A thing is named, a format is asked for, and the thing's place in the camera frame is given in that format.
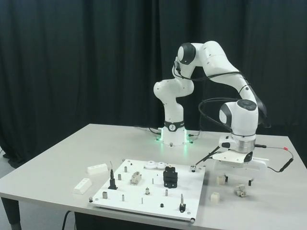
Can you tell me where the black cable under table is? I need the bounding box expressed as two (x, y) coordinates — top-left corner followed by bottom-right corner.
(62, 210), (76, 230)

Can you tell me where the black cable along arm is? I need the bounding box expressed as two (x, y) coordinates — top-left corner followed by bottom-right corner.
(172, 56), (272, 128)

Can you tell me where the black USB plug grey cable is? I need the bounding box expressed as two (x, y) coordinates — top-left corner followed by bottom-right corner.
(109, 161), (116, 187)

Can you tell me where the thin black rod on wire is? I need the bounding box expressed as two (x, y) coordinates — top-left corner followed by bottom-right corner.
(254, 143), (295, 173)

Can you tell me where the black looped cable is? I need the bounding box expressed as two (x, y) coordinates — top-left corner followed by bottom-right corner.
(194, 97), (241, 166)

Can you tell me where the white holder with round holes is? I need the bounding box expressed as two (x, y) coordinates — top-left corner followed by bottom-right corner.
(86, 163), (108, 176)

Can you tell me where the grey connector plug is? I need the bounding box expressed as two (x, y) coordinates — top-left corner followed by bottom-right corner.
(234, 184), (248, 198)

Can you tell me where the white task board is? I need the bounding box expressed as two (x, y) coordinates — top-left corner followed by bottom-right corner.
(89, 158), (207, 222)

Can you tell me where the black D-SUB plug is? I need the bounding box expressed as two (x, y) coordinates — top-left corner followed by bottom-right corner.
(163, 166), (179, 189)

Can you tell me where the black cable at arm foot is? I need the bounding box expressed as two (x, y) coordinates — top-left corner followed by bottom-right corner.
(143, 126), (164, 135)
(187, 130), (203, 140)

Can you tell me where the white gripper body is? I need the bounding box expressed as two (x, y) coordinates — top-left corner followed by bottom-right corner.
(212, 157), (270, 170)

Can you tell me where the black curtain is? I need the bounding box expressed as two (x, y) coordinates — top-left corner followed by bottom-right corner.
(0, 0), (307, 159)

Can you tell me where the white holder with square holes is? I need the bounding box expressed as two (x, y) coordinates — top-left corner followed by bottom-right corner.
(72, 178), (93, 196)

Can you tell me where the black table leg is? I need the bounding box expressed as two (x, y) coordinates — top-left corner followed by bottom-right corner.
(0, 196), (20, 230)

